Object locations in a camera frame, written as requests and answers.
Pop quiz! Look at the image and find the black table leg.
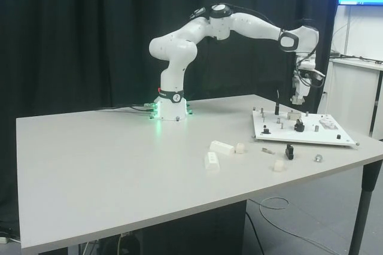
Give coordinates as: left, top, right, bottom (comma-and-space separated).
349, 159, 383, 255

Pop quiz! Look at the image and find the white cabinet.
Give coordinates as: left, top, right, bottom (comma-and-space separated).
316, 56, 383, 141

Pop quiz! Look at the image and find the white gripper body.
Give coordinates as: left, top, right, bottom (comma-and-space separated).
291, 71, 312, 99

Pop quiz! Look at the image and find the long white holder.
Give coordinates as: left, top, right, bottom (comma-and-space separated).
209, 140, 235, 157

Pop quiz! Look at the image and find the white wedge holder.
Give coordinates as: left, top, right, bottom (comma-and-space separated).
203, 151, 222, 172

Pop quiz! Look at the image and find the black box under table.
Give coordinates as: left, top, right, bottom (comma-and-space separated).
78, 199, 248, 255

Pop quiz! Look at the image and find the grey floor cable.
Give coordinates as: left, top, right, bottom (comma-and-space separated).
258, 196, 356, 255

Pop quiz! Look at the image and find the black curtain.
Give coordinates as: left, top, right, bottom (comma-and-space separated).
0, 0, 342, 239

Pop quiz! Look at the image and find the white task board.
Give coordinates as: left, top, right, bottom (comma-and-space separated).
251, 107, 361, 148

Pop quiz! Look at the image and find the black floor cable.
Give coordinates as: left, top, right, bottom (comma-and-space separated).
245, 210, 265, 255

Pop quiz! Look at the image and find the black base cable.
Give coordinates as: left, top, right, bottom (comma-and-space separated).
101, 104, 157, 113

